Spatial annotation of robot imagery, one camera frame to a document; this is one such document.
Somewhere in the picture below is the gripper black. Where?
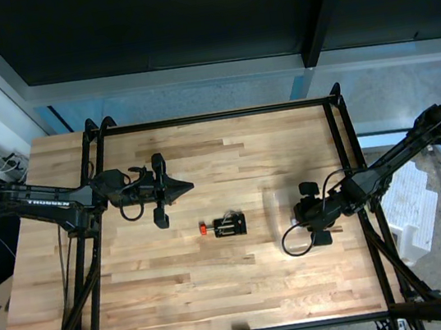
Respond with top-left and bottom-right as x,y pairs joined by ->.
289,177 -> 341,250
113,148 -> 201,236

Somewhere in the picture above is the clear plastic tub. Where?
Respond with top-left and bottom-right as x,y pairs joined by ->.
260,181 -> 331,263

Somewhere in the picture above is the black vise with red knob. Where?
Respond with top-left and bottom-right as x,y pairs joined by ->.
196,209 -> 250,242

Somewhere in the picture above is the white foam packing block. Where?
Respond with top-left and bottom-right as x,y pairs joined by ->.
372,160 -> 441,272

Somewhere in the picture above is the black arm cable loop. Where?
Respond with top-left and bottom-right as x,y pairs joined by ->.
278,219 -> 319,260
117,199 -> 147,224

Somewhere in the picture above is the black aluminium frame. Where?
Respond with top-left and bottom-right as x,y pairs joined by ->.
0,65 -> 441,330

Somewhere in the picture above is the white cable bundle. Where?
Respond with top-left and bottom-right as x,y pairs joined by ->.
0,149 -> 26,177

